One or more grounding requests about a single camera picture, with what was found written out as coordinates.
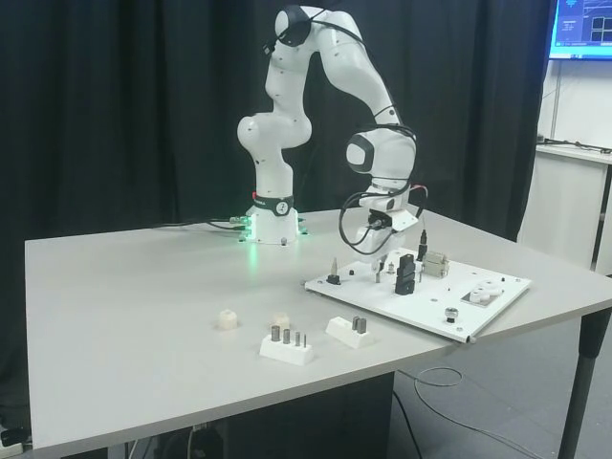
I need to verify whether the black D-SUB plug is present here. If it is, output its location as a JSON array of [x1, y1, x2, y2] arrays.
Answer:
[[394, 255, 416, 295]]

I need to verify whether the white round peg holder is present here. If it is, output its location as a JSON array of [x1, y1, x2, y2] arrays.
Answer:
[[258, 329, 317, 369]]

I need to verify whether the dark table leg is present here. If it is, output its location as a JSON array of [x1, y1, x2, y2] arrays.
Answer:
[[557, 305, 604, 459]]

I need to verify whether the blue screen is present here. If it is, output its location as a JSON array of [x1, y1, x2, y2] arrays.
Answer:
[[548, 0, 612, 61]]

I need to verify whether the black looped camera cable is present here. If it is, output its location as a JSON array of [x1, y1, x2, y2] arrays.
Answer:
[[338, 189, 384, 256]]

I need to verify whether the white task board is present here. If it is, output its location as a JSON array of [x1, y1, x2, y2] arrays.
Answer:
[[303, 247, 534, 345]]

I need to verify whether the black curtain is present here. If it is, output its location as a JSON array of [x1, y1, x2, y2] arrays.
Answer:
[[0, 0, 552, 434]]

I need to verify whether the flat white mounting plate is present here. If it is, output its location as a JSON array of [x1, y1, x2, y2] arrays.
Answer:
[[387, 211, 418, 231]]

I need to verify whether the grey floor cable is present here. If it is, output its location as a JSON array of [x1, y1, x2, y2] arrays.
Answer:
[[412, 366, 566, 459]]

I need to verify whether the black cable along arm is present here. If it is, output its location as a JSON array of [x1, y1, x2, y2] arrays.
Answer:
[[261, 7, 418, 192]]

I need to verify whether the thin black rod on wire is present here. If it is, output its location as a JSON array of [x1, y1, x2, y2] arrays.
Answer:
[[405, 184, 430, 262]]

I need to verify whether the black cable at arm foot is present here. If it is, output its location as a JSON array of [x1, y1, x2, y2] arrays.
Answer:
[[164, 216, 251, 233]]

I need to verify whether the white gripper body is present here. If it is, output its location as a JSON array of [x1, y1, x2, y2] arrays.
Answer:
[[352, 226, 409, 262]]

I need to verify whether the small white sensor box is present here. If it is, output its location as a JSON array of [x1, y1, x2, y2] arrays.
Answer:
[[365, 192, 410, 212]]

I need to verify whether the white square peg holder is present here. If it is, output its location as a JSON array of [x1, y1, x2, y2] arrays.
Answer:
[[324, 316, 377, 350]]

